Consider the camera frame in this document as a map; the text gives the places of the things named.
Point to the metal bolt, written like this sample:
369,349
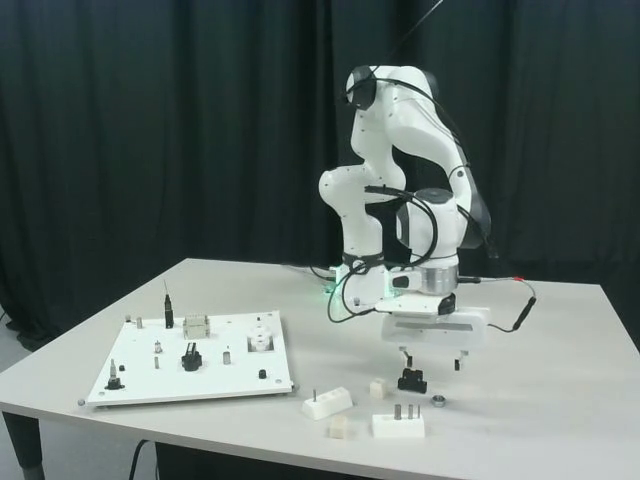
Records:
439,400

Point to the black curtain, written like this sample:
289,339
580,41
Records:
100,100

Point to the white slanted peg holder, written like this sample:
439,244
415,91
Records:
330,402

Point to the metal plug on black base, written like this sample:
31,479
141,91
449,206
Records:
113,377

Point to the black D-SUB plug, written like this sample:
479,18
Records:
413,381

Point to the white task board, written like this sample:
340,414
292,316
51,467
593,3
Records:
140,372

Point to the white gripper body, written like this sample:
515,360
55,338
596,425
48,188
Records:
435,331

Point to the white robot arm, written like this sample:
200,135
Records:
360,200

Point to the thin black probe plug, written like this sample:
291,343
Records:
169,312

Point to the small white cube holder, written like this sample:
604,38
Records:
379,388
338,428

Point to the metal round peg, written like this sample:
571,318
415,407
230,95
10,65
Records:
398,411

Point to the beige rectangular connector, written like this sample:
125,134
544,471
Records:
196,328

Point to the metal square peg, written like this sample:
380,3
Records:
414,411

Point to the black pronged plug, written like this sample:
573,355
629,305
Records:
190,360

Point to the black table leg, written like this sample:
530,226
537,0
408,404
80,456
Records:
22,445

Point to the white rectangular peg holder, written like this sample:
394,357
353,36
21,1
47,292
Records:
397,427

